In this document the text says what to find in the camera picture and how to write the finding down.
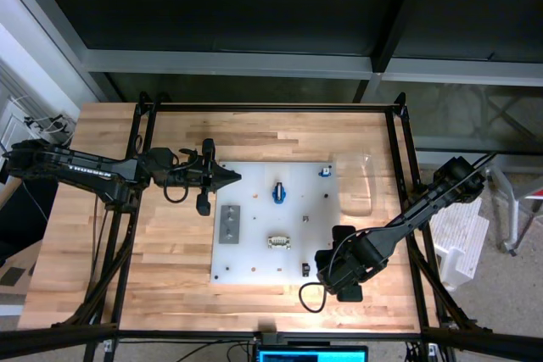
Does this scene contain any grey metal plate with posts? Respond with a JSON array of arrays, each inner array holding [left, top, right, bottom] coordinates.
[[216, 203, 243, 246]]

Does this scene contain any white task board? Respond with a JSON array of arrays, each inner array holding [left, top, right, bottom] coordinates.
[[210, 160, 347, 287]]

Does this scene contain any cardboard box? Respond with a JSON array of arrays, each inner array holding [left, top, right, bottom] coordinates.
[[0, 237, 44, 309]]

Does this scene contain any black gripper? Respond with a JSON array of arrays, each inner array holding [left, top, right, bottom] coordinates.
[[314, 224, 365, 304], [186, 137, 243, 217]]

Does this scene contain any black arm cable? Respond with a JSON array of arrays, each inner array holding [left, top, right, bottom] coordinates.
[[162, 181, 190, 205], [298, 280, 331, 315]]

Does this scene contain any black table level camera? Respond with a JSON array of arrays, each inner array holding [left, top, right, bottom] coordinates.
[[253, 321, 283, 344]]

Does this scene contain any white plastic step stool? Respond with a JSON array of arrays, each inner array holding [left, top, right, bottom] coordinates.
[[427, 197, 492, 293]]

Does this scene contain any blue holder with metal bar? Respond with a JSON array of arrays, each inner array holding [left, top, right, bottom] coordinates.
[[269, 181, 289, 207]]

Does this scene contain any beige connector housing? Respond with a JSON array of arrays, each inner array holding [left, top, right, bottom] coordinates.
[[266, 234, 294, 252]]

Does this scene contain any clear plastic tub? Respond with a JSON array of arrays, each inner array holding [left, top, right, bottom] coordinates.
[[334, 150, 379, 216]]

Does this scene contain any laptop screen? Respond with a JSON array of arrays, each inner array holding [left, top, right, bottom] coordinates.
[[254, 345, 370, 362]]

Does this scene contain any black table frame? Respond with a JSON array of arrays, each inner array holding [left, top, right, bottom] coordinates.
[[0, 90, 543, 362]]

